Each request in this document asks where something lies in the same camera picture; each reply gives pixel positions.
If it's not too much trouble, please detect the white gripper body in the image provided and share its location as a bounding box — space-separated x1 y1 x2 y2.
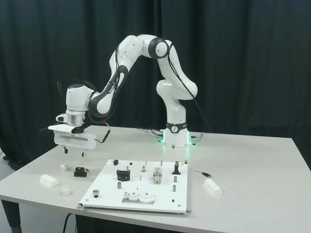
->
53 131 96 150

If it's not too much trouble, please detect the grey waterproof plug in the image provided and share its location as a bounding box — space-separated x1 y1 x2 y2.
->
152 166 163 185

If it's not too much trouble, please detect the white mounting plate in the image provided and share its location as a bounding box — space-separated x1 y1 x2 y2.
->
48 124 86 133

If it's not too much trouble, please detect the long white holder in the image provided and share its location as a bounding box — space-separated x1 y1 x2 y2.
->
203 179 224 195
39 173 60 188

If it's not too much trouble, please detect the white task board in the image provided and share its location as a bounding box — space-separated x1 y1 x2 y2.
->
78 159 192 215

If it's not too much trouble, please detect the white large gear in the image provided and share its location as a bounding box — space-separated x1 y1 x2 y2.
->
138 192 156 203

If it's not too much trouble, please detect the dark grey table leg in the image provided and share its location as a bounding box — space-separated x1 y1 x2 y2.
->
1 200 20 233

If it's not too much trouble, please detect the black curtain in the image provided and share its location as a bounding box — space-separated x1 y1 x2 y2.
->
0 0 311 170

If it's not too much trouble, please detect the silver flange ring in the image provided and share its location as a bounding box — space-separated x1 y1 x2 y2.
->
66 113 85 127

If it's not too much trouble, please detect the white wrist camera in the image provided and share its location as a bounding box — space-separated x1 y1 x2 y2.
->
55 113 71 123

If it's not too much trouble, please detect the black base cable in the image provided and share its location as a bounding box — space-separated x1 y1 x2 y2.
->
137 128 164 136

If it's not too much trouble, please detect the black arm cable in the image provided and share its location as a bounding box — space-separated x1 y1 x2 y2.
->
57 40 212 133

